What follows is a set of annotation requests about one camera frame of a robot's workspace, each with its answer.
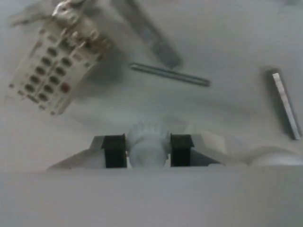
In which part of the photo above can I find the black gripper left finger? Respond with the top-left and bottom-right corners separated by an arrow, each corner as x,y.
46,134 -> 128,171

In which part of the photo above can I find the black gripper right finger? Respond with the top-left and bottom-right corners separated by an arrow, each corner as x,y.
169,133 -> 224,168

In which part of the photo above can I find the white small gear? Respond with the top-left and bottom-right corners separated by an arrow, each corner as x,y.
126,122 -> 172,169

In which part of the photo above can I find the metal bolt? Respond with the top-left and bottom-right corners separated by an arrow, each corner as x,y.
129,62 -> 212,88

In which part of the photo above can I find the beige waterproof plug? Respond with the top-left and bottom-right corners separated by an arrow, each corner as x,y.
6,0 -> 115,117

